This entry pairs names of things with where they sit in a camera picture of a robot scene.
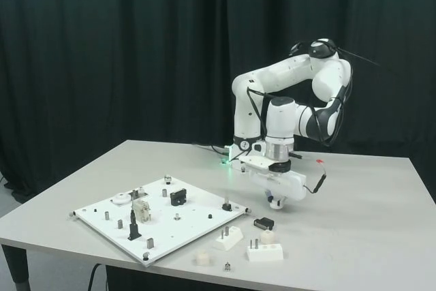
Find black cable under table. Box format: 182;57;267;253
89;262;105;291

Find black upright plug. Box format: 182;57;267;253
127;202;141;241

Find black D-SUB plug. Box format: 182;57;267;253
253;216;275;232

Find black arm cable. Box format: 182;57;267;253
245;40;381;149

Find white peg holder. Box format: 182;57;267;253
245;242;285;262
213;226;244;250

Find thin black rod red tag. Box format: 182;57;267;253
304;157;328;196

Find dark table leg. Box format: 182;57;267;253
2;245;29;291

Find white task board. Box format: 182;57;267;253
69;174;253;265

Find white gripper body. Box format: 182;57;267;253
250;170;307;201

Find black base cable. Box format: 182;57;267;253
190;141;230;156

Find black curtains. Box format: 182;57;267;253
0;0;436;200

